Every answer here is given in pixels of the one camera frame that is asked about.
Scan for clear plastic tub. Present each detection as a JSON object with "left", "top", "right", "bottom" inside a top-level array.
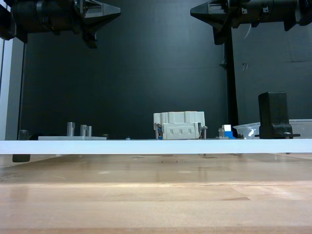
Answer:
[{"left": 233, "top": 118, "right": 312, "bottom": 140}]

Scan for small blue white connector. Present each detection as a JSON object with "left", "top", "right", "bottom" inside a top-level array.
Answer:
[{"left": 223, "top": 124, "right": 234, "bottom": 139}]

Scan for grey metal plate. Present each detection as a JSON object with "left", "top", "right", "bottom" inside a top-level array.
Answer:
[{"left": 38, "top": 136, "right": 108, "bottom": 141}]

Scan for black socket block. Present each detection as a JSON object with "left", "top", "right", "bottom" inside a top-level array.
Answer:
[{"left": 254, "top": 91, "right": 301, "bottom": 139}]

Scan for white task board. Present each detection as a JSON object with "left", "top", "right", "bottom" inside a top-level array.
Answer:
[{"left": 0, "top": 139, "right": 312, "bottom": 155}]

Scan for black aluminium frame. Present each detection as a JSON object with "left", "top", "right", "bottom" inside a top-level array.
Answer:
[{"left": 219, "top": 43, "right": 239, "bottom": 126}]

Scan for beige connector housing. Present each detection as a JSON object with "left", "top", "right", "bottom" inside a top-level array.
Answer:
[{"left": 153, "top": 111, "right": 208, "bottom": 141}]

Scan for black rubber foot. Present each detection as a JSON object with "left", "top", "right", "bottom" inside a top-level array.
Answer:
[{"left": 12, "top": 154, "right": 31, "bottom": 163}]

